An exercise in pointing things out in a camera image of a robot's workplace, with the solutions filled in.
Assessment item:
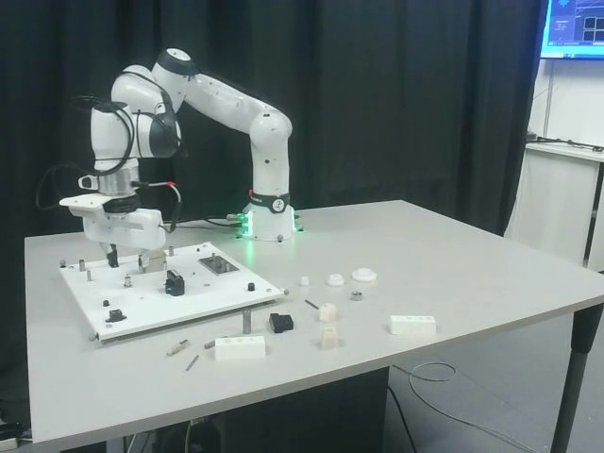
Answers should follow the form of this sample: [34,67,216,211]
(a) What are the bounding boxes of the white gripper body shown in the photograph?
[83,209,165,251]

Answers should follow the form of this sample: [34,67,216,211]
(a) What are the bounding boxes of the black USB plug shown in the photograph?
[162,268,185,297]

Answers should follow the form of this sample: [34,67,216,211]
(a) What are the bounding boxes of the white task board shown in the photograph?
[59,243,288,344]

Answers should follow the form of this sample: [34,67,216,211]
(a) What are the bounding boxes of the white long holder block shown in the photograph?
[214,334,267,362]
[389,314,437,336]

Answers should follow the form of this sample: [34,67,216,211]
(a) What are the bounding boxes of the black D-SUB plug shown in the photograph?
[268,312,295,335]

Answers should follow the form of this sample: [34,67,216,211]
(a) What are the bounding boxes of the black curtains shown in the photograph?
[0,0,551,426]

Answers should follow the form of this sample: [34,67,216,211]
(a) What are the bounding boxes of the white cabinet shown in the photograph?
[507,141,604,273]

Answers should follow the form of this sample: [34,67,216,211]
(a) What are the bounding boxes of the dark grey table leg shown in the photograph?
[551,301,596,453]

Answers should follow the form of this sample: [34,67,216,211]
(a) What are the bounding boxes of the blue screen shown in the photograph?
[540,0,604,60]

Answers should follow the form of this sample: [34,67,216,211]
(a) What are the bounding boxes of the black base cable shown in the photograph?
[164,216,246,231]

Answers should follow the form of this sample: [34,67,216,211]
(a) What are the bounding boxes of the black looping cable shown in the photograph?
[36,162,100,211]

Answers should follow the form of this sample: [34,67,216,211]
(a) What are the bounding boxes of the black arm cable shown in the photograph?
[70,95,188,164]

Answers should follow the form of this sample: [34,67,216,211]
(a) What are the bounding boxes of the grey floor cable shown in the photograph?
[389,361,558,453]

